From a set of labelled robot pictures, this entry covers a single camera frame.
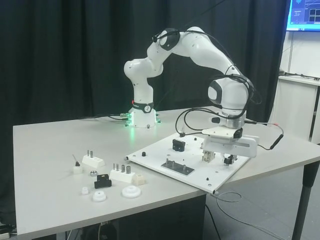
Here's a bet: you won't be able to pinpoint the flat white mounting plate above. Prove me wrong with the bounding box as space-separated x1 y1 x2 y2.
201 126 238 138

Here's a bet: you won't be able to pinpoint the thin black rod on wire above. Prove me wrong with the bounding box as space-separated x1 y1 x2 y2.
246 119 284 151

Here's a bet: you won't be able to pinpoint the black cable on table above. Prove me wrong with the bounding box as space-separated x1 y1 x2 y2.
84 113 131 122

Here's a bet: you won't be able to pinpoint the white round peg holder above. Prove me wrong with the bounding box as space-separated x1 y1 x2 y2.
109 169 137 183

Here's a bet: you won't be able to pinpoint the black table leg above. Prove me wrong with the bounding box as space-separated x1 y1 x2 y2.
291 161 316 240

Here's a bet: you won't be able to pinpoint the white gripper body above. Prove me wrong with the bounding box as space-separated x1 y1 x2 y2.
202 133 258 159

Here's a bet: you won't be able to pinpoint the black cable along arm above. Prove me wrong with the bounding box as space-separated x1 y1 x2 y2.
151 26 262 106

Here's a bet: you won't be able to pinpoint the thin grey cable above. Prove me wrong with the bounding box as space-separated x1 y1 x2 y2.
215 191 251 240

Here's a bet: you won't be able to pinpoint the white large gear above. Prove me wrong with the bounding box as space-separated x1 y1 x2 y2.
121 185 143 200

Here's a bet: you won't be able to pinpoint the white square peg holder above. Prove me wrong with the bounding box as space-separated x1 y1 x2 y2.
81 154 106 169

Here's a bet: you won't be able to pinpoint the black D-SUB plug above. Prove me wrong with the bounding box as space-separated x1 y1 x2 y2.
94 174 114 189

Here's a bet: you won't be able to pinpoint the black looped cable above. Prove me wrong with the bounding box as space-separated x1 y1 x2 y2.
175 106 221 138

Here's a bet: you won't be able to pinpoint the white cabinet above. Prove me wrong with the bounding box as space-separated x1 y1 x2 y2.
270 72 320 145

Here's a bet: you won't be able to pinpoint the black curtains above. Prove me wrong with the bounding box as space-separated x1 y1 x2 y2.
0 0 293 226

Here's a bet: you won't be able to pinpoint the white task board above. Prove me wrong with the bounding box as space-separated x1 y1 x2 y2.
124 129 251 195

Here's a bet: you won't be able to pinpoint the cream square block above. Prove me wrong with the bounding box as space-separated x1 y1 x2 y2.
130 172 147 187

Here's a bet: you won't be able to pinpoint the white medium gear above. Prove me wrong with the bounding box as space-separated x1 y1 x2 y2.
91 190 107 202

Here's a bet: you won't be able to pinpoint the blue screen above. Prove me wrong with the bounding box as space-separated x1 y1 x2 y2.
285 0 320 32

